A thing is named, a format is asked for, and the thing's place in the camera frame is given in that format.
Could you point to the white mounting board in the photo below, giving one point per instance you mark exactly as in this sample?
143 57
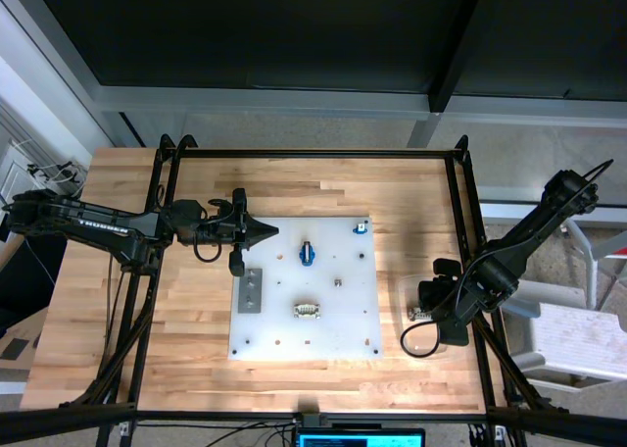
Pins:
318 329

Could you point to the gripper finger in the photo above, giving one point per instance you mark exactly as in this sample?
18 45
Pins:
255 236
255 225

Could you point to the brown cardboard box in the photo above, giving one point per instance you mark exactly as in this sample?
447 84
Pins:
29 329

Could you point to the white step stool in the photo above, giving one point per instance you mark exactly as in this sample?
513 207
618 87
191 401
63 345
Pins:
578 339

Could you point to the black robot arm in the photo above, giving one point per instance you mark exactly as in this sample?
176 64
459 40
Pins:
519 243
98 224

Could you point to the large blue connector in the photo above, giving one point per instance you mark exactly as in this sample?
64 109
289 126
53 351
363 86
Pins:
299 257

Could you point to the beige connector base housing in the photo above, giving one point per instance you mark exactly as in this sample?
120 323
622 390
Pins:
306 310

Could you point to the grey metal wall frame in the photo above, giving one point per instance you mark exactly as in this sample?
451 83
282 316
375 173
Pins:
294 101

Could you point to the grey metal plate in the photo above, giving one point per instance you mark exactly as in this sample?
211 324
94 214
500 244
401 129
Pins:
243 292

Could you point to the small black camera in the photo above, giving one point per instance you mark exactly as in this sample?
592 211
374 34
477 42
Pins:
312 414

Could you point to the black metal frame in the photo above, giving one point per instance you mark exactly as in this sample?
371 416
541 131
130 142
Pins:
313 153

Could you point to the small blue connector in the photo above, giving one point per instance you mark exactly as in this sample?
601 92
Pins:
356 229

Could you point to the black upright post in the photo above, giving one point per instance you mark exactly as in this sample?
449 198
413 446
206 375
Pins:
455 50

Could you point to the white metal stand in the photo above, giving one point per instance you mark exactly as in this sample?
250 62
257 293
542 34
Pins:
590 270

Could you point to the clear plastic tub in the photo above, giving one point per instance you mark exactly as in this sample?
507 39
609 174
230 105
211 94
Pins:
410 290

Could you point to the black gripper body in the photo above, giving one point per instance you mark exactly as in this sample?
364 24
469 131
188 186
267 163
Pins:
239 207
453 332

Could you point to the laptop screen with blue edge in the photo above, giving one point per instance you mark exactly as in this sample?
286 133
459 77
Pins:
357 439

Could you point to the black bulky object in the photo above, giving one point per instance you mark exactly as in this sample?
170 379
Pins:
24 280

